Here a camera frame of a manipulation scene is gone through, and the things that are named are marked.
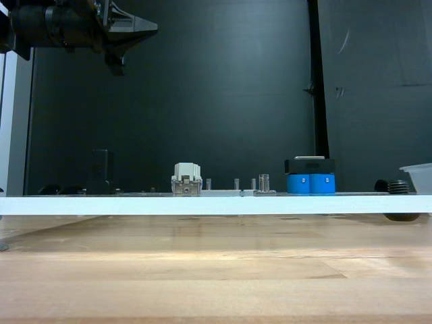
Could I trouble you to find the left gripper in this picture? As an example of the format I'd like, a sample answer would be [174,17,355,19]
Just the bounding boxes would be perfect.
[0,0,159,77]

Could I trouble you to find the beige many-pin connector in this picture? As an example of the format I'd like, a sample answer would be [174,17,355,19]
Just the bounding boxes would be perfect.
[171,162,203,197]

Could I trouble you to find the black upright block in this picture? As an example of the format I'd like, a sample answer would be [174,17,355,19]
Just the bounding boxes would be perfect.
[86,148,115,195]

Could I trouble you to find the white task board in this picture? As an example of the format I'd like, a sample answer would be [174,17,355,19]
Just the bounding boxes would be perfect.
[0,192,432,217]

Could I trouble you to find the threaded steel stud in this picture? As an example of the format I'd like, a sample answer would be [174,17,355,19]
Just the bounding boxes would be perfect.
[252,173,277,196]

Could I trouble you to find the black socket block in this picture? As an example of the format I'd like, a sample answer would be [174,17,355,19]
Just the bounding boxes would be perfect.
[283,155,338,176]

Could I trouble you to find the blue socket block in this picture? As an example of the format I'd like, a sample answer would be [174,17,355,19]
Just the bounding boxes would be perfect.
[310,172,337,196]
[287,173,311,196]

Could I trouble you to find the clear plastic container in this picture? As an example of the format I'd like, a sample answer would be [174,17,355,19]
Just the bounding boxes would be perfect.
[399,163,432,195]

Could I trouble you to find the black frame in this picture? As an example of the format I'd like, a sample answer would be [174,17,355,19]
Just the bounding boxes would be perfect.
[306,0,331,159]

